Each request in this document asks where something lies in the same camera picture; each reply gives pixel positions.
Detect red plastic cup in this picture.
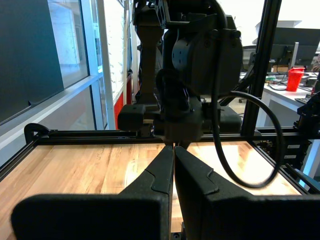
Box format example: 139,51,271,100
286,66,306,92

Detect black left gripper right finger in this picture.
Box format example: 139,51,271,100
174,145,320,240

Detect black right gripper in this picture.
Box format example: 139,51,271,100
117,104,243,138

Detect black computer monitor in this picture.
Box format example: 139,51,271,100
271,27,301,63

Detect red cabinet panel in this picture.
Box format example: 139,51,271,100
113,74,133,131

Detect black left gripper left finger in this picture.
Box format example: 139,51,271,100
10,145,175,240

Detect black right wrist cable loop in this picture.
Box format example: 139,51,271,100
211,0,286,189

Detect white desk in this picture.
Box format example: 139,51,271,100
257,83,320,128

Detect black aluminium frame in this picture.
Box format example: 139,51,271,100
0,0,320,196

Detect black office chair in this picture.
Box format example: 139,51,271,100
241,45,258,104

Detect black labelled control box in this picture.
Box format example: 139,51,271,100
271,139,313,153
271,151,311,166

